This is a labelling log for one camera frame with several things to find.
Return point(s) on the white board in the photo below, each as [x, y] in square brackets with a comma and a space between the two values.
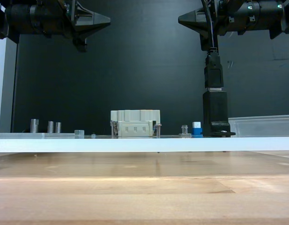
[144, 145]

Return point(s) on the grey aluminium plate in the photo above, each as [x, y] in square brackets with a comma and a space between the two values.
[29, 135]

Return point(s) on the clear plastic tub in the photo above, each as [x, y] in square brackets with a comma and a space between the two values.
[263, 126]

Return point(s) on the small blue white holder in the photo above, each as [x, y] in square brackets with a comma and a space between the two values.
[197, 130]

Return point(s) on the steel cylinder bar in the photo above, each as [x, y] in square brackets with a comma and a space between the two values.
[34, 126]
[58, 127]
[50, 127]

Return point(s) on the small metal cube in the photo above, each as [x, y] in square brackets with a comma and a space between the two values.
[79, 134]

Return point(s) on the small metal clamp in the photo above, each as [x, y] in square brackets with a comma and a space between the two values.
[184, 131]

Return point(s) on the black USB hub socket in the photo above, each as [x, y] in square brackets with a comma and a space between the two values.
[215, 110]

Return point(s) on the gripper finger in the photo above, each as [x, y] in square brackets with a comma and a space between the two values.
[193, 17]
[96, 29]
[101, 19]
[195, 27]

